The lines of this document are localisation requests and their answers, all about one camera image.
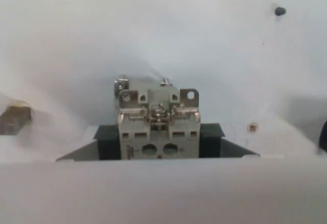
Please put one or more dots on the white task board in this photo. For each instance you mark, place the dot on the white task board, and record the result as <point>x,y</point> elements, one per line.
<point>178,29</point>

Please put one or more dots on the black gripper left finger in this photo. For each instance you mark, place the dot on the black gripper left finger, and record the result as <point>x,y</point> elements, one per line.
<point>107,144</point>

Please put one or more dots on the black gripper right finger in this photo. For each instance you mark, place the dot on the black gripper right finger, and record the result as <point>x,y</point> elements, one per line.
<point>210,142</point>

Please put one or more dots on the beige waterproof plug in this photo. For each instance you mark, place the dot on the beige waterproof plug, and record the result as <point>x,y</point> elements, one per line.
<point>158,121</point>

